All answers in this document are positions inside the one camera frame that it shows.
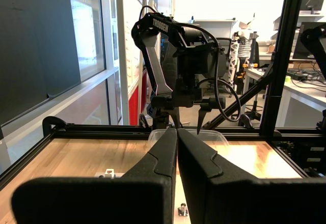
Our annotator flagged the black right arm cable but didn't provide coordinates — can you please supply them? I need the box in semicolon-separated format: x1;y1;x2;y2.
193;24;242;122

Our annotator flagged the large black monitor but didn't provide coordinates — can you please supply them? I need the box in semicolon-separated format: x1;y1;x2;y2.
292;21;326;60

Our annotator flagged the clear plastic tub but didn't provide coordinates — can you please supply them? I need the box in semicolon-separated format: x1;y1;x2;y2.
147;129;230;158

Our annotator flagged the small metal clamp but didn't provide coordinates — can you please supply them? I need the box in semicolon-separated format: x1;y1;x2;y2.
177;203;189;217

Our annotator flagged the white whiteboard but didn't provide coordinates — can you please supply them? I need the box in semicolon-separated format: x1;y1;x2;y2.
121;0;143;92

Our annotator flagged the grey cabinet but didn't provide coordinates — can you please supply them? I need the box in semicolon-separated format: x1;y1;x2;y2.
192;19;239;40

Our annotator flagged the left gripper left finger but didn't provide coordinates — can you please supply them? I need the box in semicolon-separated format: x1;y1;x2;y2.
11;128;178;224

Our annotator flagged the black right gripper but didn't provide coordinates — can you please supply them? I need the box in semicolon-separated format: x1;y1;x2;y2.
150;48;226;135

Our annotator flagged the small black monitor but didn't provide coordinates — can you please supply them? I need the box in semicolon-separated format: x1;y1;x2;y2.
300;0;326;15

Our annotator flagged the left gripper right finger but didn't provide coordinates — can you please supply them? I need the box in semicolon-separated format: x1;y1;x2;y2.
177;128;326;224

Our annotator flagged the red panel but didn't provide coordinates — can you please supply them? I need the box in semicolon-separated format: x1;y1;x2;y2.
128;71;148;126

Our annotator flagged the black aluminium frame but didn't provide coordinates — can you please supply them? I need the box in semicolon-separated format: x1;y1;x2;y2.
0;0;326;191

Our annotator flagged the white desk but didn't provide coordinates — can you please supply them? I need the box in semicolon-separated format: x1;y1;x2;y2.
244;63;326;128

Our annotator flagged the black frame clamp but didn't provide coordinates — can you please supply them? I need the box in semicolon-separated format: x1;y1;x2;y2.
42;116;67;133

